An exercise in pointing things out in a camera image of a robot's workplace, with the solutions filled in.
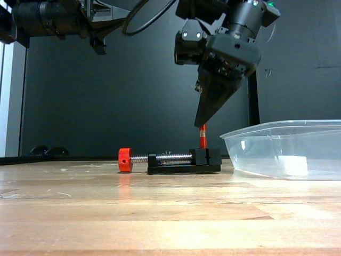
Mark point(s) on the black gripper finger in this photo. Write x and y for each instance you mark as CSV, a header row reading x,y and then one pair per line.
x,y
213,96
120,12

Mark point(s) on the black clamp with red knob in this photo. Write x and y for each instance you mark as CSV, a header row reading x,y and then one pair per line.
x,y
183,165

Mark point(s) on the clear plastic tub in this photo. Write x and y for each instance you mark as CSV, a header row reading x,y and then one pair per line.
x,y
279,149

